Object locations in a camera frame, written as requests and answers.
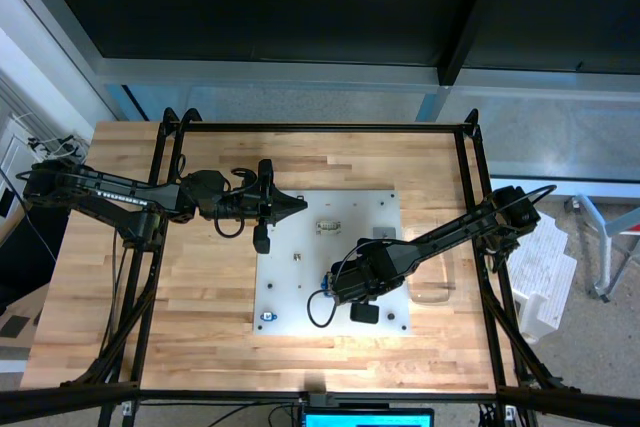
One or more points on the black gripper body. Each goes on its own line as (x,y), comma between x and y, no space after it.
(250,204)
(357,282)

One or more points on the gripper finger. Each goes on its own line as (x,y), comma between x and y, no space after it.
(285,198)
(285,210)

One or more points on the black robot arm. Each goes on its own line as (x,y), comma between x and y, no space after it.
(450,232)
(125,197)

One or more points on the white taskboard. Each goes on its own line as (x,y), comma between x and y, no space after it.
(290,307)

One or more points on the blue round holder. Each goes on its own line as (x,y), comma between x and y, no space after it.
(327,282)

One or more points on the white connector housing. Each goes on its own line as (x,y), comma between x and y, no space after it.
(328,227)

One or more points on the grey metal plate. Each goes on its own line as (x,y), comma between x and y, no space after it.
(384,233)

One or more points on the clear plastic tub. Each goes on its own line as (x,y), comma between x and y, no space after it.
(425,293)

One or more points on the blue square socket base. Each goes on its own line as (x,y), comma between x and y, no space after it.
(262,317)

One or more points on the screen with blue edge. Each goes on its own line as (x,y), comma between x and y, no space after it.
(365,419)

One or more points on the white foam packaging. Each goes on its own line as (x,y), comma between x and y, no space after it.
(540,267)

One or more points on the grey metal stand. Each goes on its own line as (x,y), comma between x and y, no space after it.
(605,272)

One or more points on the black aluminium frame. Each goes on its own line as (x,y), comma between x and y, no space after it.
(325,128)

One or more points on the black table camera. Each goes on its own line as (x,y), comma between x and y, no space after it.
(317,397)

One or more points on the black wall post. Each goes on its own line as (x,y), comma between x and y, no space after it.
(465,22)

